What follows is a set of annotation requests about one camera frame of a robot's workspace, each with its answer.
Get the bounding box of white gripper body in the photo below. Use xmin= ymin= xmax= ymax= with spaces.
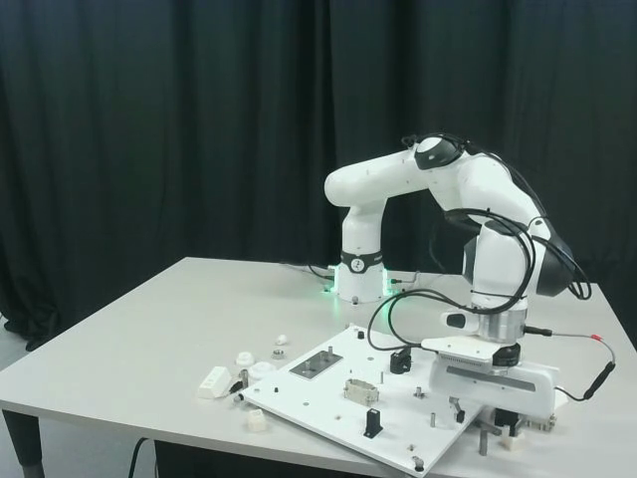
xmin=428 ymin=356 xmax=561 ymax=412

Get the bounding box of white task board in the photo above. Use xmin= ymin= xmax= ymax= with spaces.
xmin=237 ymin=322 xmax=492 ymax=473

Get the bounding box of white wedge holder with holes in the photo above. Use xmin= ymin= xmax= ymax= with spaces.
xmin=197 ymin=365 xmax=233 ymax=400

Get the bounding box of black curtain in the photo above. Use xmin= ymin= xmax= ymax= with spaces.
xmin=0 ymin=0 xmax=637 ymax=350

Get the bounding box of dark table leg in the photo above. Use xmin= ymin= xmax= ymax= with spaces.
xmin=0 ymin=408 xmax=41 ymax=478

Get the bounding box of thin black rod on wire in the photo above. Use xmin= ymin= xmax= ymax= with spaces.
xmin=522 ymin=326 xmax=619 ymax=402

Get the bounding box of black camera cable loop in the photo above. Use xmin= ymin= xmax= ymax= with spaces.
xmin=367 ymin=290 xmax=479 ymax=353

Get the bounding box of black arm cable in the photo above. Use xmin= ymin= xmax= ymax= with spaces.
xmin=403 ymin=131 xmax=593 ymax=320

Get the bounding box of black base cable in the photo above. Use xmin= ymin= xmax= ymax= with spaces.
xmin=278 ymin=261 xmax=335 ymax=280

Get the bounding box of black cable under table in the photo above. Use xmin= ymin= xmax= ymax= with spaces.
xmin=129 ymin=436 xmax=155 ymax=478

